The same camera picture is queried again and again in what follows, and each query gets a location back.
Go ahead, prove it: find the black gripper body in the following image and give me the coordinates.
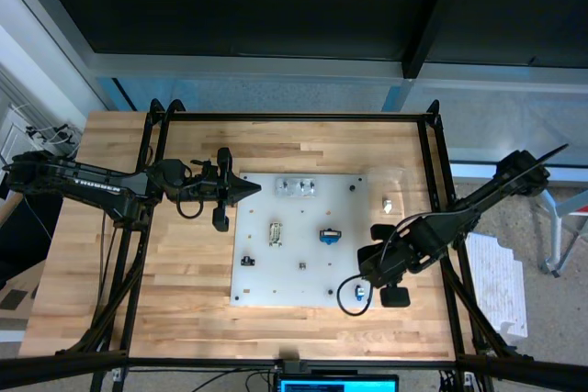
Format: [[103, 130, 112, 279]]
[[356, 224, 414, 308], [192, 147, 233, 233]]

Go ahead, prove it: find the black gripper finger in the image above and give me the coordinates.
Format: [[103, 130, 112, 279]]
[[231, 173, 263, 190], [231, 187, 263, 207]]

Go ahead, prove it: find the beige connector housing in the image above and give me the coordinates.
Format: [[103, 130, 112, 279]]
[[267, 221, 284, 249]]

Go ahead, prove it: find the silver aluminium block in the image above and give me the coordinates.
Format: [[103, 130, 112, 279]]
[[274, 175, 319, 200]]

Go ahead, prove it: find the clear plastic tub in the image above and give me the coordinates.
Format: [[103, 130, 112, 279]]
[[367, 165, 409, 228]]

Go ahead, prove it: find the white task board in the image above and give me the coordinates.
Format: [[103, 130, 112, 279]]
[[228, 173, 377, 309]]

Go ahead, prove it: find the white foam block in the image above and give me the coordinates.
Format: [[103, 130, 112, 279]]
[[463, 231, 529, 342]]

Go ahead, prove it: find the screen with blue edge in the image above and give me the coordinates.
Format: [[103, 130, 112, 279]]
[[274, 373, 400, 392]]

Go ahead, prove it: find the grey metal stand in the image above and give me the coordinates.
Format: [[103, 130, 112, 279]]
[[535, 180, 588, 279]]

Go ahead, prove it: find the brown cardboard box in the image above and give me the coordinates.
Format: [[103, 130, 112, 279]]
[[0, 263, 47, 319]]

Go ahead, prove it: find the black frame-mounted camera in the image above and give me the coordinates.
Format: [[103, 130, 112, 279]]
[[279, 354, 308, 374]]

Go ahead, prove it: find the bundle of thin cables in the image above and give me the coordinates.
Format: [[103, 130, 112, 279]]
[[22, 121, 80, 148]]

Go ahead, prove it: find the black aluminium frame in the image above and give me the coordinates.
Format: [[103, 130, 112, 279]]
[[0, 97, 588, 392]]

